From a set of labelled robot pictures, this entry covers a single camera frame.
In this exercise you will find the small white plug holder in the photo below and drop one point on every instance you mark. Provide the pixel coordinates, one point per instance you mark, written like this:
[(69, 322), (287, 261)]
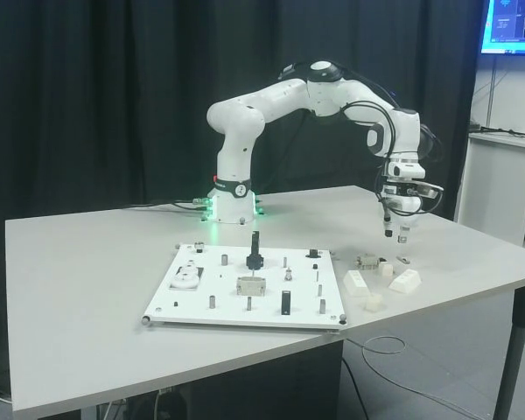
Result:
[(386, 270)]

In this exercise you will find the black under-table panel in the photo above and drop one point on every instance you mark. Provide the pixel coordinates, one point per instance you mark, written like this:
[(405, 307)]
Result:
[(245, 385)]

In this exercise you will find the black D-SUB plug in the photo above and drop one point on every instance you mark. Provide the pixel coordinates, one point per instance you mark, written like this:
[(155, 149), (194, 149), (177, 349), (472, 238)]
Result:
[(254, 260)]

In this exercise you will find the white cabinet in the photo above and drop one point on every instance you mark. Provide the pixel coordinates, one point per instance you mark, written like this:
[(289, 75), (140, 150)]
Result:
[(499, 197)]

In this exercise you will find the white small gear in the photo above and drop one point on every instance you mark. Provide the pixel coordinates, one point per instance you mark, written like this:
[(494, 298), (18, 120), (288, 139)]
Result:
[(190, 264)]

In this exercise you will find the metal square peg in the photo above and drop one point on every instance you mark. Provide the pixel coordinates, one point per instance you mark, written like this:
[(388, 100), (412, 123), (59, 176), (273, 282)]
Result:
[(322, 306)]

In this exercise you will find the metal BNC plug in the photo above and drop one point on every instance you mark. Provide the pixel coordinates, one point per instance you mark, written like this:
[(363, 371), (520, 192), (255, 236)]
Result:
[(289, 275)]

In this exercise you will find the black curtains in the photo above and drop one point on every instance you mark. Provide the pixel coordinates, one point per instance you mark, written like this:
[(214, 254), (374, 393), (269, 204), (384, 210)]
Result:
[(114, 87)]

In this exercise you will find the white large gear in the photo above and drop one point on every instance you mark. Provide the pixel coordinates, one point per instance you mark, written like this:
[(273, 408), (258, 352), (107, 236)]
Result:
[(186, 284)]

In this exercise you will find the blue screen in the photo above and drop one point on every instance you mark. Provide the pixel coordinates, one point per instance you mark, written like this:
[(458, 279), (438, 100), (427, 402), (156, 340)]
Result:
[(512, 26)]

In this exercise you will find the white cube holder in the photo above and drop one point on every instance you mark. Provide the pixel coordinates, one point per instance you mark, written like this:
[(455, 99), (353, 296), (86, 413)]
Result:
[(372, 303)]

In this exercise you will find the white medium gear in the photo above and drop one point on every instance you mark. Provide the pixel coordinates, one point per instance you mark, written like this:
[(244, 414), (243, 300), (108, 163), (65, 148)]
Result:
[(188, 275)]

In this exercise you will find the white task board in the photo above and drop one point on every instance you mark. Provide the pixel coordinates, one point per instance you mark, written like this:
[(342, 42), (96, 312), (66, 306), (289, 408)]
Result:
[(210, 280)]

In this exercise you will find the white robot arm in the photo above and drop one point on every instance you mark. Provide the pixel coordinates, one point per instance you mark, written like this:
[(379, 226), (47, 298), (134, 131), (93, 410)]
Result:
[(236, 144)]

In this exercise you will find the metal bolt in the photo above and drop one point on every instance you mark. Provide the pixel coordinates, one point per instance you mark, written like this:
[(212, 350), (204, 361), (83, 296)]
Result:
[(198, 248)]

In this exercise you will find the black table leg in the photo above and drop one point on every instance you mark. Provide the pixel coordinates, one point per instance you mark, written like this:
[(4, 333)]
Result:
[(514, 350)]

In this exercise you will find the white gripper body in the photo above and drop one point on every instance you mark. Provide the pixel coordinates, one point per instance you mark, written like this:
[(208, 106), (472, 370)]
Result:
[(406, 210)]

